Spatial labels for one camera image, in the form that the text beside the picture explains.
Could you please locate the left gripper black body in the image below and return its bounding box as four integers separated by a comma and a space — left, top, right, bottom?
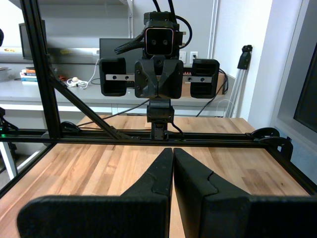
99, 55, 220, 99

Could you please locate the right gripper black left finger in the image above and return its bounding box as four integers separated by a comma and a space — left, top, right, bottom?
16, 148, 173, 238

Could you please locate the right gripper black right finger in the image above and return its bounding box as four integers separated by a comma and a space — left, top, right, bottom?
174, 148, 317, 238

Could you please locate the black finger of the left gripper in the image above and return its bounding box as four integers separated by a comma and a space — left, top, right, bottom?
158, 60, 184, 99
135, 59, 159, 98

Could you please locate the black computer monitor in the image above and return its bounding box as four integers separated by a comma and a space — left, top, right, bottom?
18, 19, 47, 60
99, 38, 146, 65

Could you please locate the brown wooden box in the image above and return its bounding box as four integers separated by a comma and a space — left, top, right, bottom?
182, 71, 225, 98

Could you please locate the metal shelf upright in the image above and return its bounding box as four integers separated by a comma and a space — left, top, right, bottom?
127, 0, 135, 39

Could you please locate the tripod with black head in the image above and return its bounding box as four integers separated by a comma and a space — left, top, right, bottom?
226, 44, 253, 119

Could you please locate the stack of books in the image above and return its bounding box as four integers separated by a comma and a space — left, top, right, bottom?
19, 68, 38, 84

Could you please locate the grey desk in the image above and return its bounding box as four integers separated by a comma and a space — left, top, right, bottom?
0, 74, 236, 119

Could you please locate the black stand with green light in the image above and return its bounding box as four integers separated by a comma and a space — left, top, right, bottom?
0, 106, 19, 139

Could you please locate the white table leg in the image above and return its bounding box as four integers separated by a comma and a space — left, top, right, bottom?
0, 142, 18, 180

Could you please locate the black braided cable bundle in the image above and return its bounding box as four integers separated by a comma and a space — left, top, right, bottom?
114, 33, 147, 56

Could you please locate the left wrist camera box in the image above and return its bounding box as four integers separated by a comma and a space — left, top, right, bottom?
144, 20, 179, 57

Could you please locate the white coiled cable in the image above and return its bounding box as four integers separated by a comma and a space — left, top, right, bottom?
66, 76, 89, 89

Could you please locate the grey wall shelf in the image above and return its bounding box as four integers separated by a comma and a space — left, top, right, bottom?
0, 47, 101, 64

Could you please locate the black looped cable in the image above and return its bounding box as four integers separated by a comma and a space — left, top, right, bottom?
173, 14, 193, 48

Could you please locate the white wall conduit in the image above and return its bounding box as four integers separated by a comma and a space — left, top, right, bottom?
209, 0, 219, 60

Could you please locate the black frame corner bracket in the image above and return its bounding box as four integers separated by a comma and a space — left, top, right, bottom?
60, 120, 80, 133
259, 137, 294, 159
247, 127, 280, 139

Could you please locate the black aluminium frame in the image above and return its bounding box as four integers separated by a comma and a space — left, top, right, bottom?
0, 0, 317, 199

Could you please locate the dark panel with grey frame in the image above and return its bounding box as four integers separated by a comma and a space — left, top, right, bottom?
272, 0, 317, 149

